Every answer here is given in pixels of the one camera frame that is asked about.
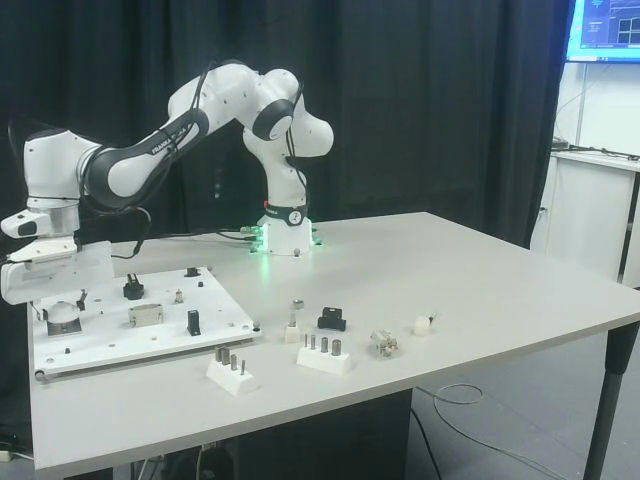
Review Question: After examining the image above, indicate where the white square peg holder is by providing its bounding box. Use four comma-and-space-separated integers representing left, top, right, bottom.
206, 360, 260, 399

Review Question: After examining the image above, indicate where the white round peg holder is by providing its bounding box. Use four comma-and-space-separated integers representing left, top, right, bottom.
295, 345, 354, 376

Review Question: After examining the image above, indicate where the black base cable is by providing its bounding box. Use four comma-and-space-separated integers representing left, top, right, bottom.
214, 227, 266, 251

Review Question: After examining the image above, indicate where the black curtain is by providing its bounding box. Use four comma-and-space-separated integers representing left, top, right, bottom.
0, 0, 576, 451

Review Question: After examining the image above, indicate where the white cabinet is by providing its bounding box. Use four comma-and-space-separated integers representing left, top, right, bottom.
529, 147, 640, 290

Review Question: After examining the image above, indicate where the grey waterproof plug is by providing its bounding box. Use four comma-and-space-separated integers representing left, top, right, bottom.
369, 328, 401, 359

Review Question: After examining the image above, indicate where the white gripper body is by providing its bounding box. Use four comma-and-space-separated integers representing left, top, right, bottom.
0, 241, 114, 305

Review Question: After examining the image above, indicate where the black table leg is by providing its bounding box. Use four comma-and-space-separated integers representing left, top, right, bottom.
583, 327, 637, 480

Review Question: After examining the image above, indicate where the silver wrist ring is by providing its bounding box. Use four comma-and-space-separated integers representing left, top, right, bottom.
47, 206, 81, 242

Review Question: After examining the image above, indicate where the white large gear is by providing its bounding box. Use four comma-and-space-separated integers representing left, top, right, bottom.
43, 299, 81, 326

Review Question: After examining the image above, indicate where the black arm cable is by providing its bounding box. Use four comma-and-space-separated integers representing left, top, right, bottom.
5, 60, 310, 221

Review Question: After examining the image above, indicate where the black D-SUB plug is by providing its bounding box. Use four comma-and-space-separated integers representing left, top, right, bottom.
316, 306, 348, 332

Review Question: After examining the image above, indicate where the blue screen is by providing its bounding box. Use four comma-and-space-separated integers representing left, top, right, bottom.
566, 0, 640, 65

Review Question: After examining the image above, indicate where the grey floor cable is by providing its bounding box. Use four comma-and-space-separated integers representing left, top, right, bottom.
432, 382, 640, 480

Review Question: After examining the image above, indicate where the thin black rod on wire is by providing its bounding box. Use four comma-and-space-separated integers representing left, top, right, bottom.
112, 209, 152, 260

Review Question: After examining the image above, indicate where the flat white plate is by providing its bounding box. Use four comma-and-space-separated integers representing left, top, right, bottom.
3, 238, 79, 264

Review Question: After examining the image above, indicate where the white task board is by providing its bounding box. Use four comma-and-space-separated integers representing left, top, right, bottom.
27, 264, 264, 386

